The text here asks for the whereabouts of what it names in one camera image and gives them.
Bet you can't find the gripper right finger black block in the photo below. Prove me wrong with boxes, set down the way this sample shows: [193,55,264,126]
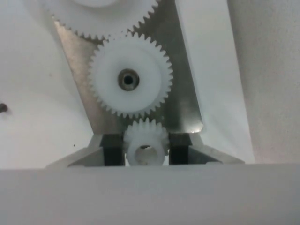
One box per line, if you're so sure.
[168,132,246,166]

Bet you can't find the gripper left finger black block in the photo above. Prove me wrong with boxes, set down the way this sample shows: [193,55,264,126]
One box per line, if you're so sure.
[45,132,125,168]

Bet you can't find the white small gear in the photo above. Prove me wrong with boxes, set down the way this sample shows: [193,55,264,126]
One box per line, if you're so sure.
[123,118,170,166]

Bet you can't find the white medium gear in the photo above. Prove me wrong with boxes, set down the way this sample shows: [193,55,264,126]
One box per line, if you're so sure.
[88,37,174,121]

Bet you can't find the white large gear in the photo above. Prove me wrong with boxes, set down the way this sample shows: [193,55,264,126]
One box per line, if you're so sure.
[51,0,165,46]

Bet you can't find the white task board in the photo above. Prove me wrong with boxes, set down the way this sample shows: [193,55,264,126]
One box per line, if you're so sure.
[0,0,255,168]

